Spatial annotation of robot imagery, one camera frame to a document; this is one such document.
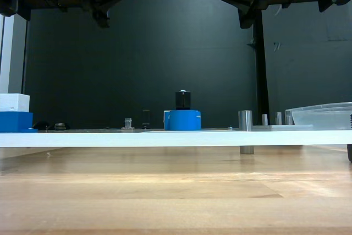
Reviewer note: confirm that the black rubber foot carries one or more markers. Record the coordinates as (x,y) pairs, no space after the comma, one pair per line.
(350,153)

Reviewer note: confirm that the white board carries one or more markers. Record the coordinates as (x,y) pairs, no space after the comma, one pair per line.
(165,139)

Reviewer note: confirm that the grey peg holder plate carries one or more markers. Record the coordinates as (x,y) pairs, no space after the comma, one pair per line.
(286,128)

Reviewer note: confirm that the blue round base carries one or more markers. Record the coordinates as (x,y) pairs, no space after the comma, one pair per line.
(184,120)

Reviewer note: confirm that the large steel cylinder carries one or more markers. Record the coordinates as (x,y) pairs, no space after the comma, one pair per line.
(245,120)

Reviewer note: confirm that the dark knurled nut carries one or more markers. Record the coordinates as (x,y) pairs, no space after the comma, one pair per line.
(60,126)

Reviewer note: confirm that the small steel peg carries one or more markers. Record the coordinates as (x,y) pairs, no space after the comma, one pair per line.
(264,120)
(288,120)
(279,119)

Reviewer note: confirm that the black vertical post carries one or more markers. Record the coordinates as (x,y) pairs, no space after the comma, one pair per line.
(261,81)

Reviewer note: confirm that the clear plastic tub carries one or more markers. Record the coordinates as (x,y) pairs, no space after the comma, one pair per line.
(324,116)

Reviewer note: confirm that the small metal connector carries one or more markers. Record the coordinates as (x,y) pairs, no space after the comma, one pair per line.
(128,124)

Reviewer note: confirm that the white block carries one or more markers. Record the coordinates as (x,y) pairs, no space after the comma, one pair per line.
(13,102)

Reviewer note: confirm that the black block with silver top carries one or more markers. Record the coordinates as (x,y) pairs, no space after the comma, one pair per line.
(183,100)

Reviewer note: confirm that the black connector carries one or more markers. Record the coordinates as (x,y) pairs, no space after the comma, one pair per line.
(146,118)

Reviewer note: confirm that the blue block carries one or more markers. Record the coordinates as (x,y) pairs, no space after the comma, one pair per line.
(13,121)

